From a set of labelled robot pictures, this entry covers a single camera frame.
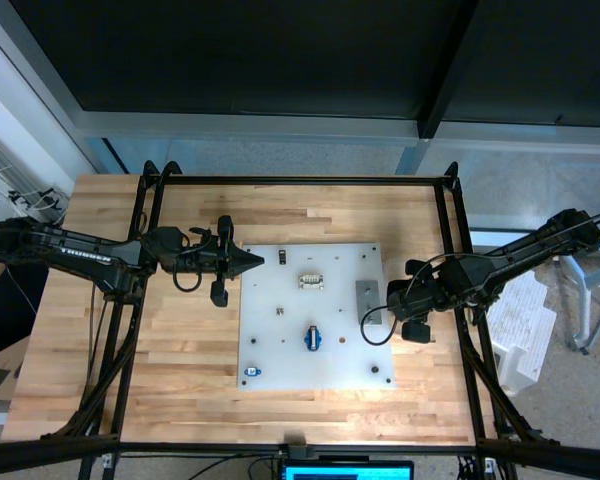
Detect large blue round holder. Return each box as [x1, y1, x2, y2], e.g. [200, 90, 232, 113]
[300, 324, 324, 354]

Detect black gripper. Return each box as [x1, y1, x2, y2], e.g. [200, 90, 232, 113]
[387, 258, 446, 345]
[172, 215, 265, 307]

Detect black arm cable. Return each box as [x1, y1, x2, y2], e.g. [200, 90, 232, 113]
[361, 305, 404, 347]
[173, 271, 204, 294]

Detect black metal frame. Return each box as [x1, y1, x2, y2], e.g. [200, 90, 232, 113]
[0, 159, 600, 480]

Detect black low camera mount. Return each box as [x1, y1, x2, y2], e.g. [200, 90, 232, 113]
[284, 439, 314, 461]

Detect laptop screen with blue edge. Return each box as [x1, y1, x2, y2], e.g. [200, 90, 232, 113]
[278, 459, 415, 480]

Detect grey metal bar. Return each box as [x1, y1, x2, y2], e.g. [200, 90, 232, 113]
[354, 279, 384, 327]

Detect black and white cable bundle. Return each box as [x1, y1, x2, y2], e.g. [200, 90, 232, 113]
[8, 187, 64, 214]

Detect grey metal stand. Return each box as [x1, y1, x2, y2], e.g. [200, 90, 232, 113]
[554, 254, 600, 356]

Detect white plastic board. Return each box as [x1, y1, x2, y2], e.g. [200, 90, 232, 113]
[236, 242, 398, 391]

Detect white foam block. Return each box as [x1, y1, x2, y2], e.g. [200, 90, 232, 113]
[484, 277, 556, 399]

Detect brown cardboard box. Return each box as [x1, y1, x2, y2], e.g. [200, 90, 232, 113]
[0, 334, 31, 401]

